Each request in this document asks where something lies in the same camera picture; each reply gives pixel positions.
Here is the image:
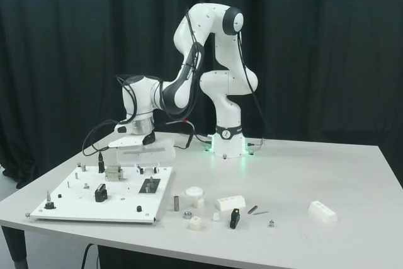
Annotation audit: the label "black Ethernet plug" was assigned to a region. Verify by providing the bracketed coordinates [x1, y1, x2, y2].
[229, 208, 242, 229]

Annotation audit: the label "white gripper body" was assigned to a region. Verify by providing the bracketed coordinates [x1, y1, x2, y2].
[116, 140, 176, 164]

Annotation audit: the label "grey cable at arm foot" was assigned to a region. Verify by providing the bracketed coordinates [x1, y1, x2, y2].
[247, 137, 268, 156]

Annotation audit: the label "pale grey table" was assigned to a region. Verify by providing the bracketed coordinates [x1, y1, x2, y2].
[0, 130, 403, 269]

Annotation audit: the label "black curtains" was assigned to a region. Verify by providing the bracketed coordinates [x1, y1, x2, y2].
[0, 0, 403, 185]

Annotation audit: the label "black cable hanging behind arm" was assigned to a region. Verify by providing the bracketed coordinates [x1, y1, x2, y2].
[236, 28, 264, 144]

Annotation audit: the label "long white holder with holes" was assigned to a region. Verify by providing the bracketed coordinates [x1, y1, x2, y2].
[307, 200, 338, 224]
[215, 195, 246, 211]

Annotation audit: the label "black cable under table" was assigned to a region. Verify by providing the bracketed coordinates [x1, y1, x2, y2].
[82, 243, 96, 269]

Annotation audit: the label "white large gear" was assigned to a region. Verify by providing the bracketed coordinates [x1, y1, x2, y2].
[185, 186, 206, 200]

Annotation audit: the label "black D-SUB plug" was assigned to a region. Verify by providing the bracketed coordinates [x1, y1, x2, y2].
[94, 183, 108, 203]

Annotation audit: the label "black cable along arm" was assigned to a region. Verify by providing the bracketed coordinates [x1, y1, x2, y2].
[115, 10, 205, 115]

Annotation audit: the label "black looping camera cable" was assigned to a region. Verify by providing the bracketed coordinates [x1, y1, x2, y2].
[82, 119, 122, 157]

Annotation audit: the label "white task board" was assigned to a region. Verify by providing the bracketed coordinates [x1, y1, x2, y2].
[26, 162, 178, 225]

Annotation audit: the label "dark table leg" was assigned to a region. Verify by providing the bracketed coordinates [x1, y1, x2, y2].
[0, 226, 25, 269]

